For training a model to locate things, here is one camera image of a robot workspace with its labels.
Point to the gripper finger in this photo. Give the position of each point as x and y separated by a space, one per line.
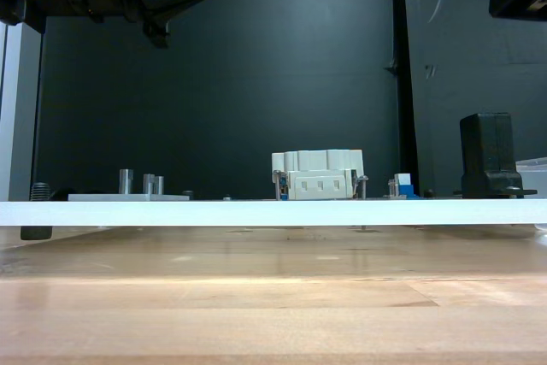
179 4

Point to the black plug socket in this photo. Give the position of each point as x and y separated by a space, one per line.
489 155

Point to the clear plastic tub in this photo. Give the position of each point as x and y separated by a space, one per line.
534 166

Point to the silver metal peg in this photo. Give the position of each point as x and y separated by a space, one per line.
126 181
160 185
148 183

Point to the grey metal peg plate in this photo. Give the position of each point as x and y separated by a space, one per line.
128 197

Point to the beige multi-pin connector housing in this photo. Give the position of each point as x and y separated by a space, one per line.
320 168

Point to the large blue connector clamp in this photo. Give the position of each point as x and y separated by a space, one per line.
284 195

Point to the small blue white connector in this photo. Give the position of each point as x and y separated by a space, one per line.
405 187

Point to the white task board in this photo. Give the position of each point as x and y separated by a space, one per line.
273 213

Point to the small silver connector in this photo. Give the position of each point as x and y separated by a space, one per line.
392 187

